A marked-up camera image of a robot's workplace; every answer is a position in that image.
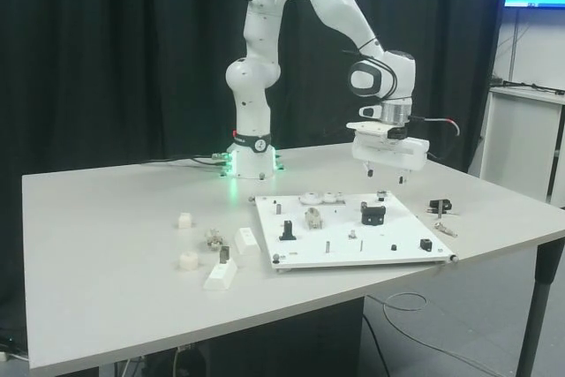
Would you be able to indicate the white cube holder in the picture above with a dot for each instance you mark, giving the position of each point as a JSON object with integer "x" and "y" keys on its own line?
{"x": 184, "y": 220}

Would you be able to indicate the metal square peg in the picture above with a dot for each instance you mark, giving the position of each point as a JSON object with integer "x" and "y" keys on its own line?
{"x": 228, "y": 255}

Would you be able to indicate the metal waterproof plug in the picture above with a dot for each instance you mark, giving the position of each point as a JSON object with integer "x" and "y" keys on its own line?
{"x": 446, "y": 230}

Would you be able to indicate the flat white mounting plate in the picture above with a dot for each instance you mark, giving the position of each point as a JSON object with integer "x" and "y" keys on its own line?
{"x": 368, "y": 127}

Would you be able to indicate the white small gear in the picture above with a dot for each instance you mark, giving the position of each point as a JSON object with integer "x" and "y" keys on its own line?
{"x": 340, "y": 195}

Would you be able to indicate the black curtain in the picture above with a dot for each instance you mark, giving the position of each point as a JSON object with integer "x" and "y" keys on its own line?
{"x": 110, "y": 41}

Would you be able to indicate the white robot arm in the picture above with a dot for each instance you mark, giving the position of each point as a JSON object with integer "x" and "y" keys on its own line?
{"x": 260, "y": 41}

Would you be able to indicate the white medium gear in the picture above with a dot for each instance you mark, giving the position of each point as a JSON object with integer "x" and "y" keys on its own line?
{"x": 329, "y": 198}

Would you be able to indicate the black USB plug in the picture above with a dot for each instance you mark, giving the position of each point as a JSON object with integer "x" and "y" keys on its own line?
{"x": 442, "y": 206}

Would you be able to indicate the long white peg holder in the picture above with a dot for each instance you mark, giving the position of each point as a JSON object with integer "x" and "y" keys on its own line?
{"x": 219, "y": 279}

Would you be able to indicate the dark table leg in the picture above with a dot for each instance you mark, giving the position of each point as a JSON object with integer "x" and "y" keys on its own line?
{"x": 536, "y": 306}

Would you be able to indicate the black under-table box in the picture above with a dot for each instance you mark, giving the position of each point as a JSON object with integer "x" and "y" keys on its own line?
{"x": 282, "y": 337}

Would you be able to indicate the white round holder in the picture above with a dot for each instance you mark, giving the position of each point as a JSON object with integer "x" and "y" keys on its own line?
{"x": 189, "y": 261}

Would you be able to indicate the white task board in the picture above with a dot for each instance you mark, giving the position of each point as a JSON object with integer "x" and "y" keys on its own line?
{"x": 344, "y": 236}

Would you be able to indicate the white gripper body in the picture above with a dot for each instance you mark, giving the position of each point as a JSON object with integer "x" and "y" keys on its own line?
{"x": 397, "y": 154}

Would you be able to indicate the white block holder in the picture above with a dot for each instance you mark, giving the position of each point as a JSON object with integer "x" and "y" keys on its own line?
{"x": 246, "y": 241}

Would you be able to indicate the white cabinet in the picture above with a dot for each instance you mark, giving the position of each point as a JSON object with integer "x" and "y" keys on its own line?
{"x": 521, "y": 143}

